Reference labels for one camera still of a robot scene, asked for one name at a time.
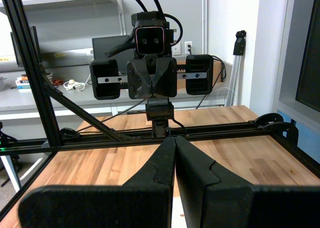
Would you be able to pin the folded silver black tripod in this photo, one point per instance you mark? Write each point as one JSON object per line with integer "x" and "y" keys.
{"x": 239, "y": 45}

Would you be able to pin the brown cardboard box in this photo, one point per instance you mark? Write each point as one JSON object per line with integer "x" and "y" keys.
{"x": 218, "y": 70}

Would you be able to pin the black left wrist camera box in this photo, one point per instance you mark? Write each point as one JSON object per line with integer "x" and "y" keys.
{"x": 150, "y": 41}

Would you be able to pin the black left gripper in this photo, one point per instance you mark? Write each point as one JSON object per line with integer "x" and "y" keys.
{"x": 105, "y": 67}

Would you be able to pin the white wall outlet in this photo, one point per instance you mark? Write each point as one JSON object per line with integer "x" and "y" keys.
{"x": 188, "y": 47}
{"x": 176, "y": 48}

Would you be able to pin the stack of books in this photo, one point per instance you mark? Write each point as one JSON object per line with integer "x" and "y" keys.
{"x": 22, "y": 84}

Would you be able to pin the white task board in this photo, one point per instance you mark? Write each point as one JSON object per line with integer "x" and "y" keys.
{"x": 178, "y": 218}

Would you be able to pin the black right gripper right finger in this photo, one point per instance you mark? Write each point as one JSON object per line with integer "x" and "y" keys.
{"x": 250, "y": 210}

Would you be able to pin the black aluminium frame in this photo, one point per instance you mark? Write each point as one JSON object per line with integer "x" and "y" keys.
{"x": 32, "y": 62}

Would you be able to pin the grey work desk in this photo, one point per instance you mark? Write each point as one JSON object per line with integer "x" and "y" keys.
{"x": 75, "y": 97}

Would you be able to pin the grey wall shelf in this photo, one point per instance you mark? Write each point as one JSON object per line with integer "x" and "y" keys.
{"x": 62, "y": 0}

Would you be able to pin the dark computer monitor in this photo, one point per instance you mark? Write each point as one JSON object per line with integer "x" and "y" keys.
{"x": 100, "y": 47}

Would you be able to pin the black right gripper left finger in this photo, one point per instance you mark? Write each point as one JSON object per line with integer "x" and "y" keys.
{"x": 100, "y": 208}

